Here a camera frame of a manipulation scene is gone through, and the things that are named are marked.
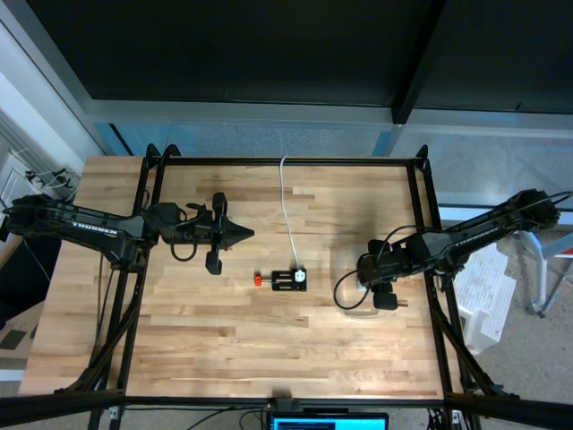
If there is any white foam block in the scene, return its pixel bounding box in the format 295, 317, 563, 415
452, 250, 516, 356

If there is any black white cable bundle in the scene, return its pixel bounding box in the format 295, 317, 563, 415
24, 167, 75, 190

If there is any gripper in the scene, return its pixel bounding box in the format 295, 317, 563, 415
204, 192, 255, 275
366, 238, 399, 312

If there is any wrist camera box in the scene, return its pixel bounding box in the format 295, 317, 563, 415
356, 255, 378, 288

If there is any black clamp with red knob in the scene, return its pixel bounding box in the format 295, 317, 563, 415
253, 268, 310, 294

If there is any grey metal stand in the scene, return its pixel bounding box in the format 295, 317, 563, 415
514, 230, 573, 320

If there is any black aluminium frame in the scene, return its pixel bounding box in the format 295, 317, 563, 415
0, 142, 573, 430

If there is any clear plastic tub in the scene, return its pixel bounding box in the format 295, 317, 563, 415
329, 245, 395, 322

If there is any black fixed camera mount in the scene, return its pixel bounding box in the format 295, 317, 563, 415
270, 390, 295, 411

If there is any laptop screen with blue edge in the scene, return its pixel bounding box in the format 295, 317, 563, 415
267, 411, 389, 430

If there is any cardboard box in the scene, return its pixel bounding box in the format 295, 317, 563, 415
0, 300, 46, 383

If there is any white socket cable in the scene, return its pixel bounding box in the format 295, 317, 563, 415
278, 154, 303, 270

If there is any black steel column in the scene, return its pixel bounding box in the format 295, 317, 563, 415
391, 0, 449, 125

